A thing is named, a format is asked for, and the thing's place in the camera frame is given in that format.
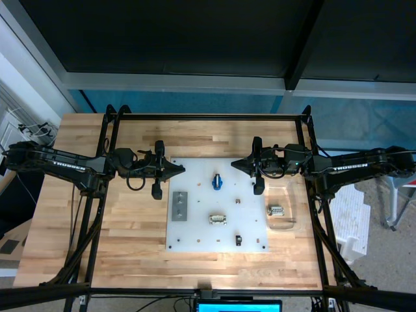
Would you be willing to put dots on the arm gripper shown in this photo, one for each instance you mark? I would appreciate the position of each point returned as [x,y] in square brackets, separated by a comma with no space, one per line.
[258,169]
[158,169]

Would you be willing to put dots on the beige HAN10E connector insert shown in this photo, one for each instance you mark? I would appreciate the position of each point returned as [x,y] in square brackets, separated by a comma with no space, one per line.
[276,211]

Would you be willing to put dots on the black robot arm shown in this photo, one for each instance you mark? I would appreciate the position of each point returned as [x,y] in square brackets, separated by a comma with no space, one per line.
[68,164]
[351,168]

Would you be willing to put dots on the beige HAN10E socket base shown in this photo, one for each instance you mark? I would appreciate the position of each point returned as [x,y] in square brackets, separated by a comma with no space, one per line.
[218,220]

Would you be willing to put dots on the grey metal plate with pegs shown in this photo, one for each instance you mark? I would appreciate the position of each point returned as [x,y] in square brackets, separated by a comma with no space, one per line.
[174,208]

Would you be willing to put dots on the clear plastic tub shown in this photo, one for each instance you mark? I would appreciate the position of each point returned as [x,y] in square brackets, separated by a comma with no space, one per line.
[289,201]

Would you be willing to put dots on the white task board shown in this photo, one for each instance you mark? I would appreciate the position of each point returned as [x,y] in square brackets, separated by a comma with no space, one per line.
[201,227]

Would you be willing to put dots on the small black clamp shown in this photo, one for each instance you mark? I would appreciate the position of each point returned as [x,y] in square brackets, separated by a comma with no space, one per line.
[239,240]

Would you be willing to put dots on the white foam packing block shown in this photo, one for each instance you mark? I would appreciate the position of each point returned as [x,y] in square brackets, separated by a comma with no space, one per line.
[351,221]

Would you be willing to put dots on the blue-lit screen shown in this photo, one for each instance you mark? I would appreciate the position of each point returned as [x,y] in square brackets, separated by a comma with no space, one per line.
[239,308]

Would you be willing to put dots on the grey metal chair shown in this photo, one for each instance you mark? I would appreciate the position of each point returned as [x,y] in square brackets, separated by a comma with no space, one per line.
[394,201]

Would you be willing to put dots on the black floor case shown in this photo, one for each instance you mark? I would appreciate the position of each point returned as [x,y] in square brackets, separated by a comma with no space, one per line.
[16,201]

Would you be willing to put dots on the brown cardboard box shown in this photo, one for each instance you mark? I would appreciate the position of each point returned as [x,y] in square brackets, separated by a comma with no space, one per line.
[19,232]

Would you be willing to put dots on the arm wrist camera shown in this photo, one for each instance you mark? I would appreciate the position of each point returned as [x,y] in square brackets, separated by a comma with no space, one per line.
[272,161]

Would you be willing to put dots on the black table frame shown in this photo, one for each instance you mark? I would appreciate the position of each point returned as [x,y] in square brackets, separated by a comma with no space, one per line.
[208,117]

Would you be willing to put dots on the grey aluminium partition frame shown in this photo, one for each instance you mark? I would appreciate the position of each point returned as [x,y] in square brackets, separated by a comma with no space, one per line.
[162,81]

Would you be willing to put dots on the black vertical wall post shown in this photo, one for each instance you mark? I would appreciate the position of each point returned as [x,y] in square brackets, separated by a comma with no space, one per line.
[302,48]

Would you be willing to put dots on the silver frame bracket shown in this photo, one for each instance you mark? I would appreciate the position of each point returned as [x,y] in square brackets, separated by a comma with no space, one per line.
[83,299]
[331,302]

